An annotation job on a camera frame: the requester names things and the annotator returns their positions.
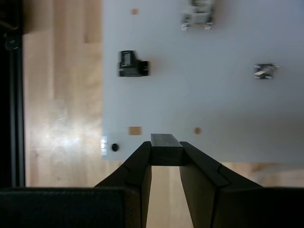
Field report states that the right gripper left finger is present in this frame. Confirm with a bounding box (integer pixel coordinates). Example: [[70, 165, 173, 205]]
[[94, 141, 152, 228]]

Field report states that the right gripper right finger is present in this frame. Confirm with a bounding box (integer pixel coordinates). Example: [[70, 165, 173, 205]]
[[179, 141, 264, 228]]

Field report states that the black square bar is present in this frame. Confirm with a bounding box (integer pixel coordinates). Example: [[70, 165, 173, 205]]
[[150, 133, 186, 167]]

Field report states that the white taskboard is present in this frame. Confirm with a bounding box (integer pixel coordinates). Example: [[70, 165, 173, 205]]
[[101, 0, 304, 164]]

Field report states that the black bar holder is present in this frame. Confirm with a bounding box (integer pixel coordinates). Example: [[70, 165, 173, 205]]
[[117, 49, 151, 78]]

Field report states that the small metal clamp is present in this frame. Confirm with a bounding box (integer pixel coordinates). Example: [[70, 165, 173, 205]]
[[253, 62, 280, 81]]

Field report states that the beige connector housing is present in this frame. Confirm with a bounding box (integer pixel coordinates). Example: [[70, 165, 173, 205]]
[[180, 0, 216, 32]]

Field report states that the black metal frame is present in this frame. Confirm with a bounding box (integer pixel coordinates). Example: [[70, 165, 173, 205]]
[[0, 30, 26, 188]]

